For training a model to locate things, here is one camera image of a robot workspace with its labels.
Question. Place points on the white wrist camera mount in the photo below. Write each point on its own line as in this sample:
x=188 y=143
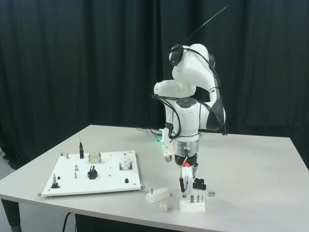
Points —
x=169 y=149

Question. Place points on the black D-SUB plug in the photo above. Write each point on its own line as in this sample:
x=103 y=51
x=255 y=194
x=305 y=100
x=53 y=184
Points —
x=200 y=184

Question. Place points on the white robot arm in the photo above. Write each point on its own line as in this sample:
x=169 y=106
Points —
x=190 y=113

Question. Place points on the black curtain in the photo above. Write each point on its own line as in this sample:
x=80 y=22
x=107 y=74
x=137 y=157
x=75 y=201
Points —
x=72 y=60

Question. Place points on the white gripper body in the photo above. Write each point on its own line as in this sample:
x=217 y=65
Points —
x=188 y=178

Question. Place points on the white large gear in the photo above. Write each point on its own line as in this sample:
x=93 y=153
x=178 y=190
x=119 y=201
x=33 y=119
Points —
x=127 y=160

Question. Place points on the dark table leg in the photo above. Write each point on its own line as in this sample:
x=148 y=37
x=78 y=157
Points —
x=11 y=215

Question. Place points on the small white cube holder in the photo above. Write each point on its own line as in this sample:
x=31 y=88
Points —
x=163 y=207

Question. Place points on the black round waterproof plug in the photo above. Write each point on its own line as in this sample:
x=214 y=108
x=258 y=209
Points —
x=92 y=174

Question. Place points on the metal bolt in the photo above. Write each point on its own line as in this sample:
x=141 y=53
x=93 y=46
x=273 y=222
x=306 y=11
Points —
x=54 y=180

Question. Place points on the white medium gear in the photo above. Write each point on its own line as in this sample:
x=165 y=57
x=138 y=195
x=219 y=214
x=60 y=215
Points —
x=125 y=164

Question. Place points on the black upright plug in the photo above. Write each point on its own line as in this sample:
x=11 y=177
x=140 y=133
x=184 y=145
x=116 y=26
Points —
x=81 y=151

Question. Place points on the metal nut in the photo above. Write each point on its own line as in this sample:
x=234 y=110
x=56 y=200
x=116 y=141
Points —
x=211 y=193

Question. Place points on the white task board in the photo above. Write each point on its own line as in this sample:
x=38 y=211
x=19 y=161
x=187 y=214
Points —
x=101 y=178

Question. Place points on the white slanted peg holder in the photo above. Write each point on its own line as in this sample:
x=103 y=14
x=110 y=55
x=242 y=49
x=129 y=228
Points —
x=158 y=195

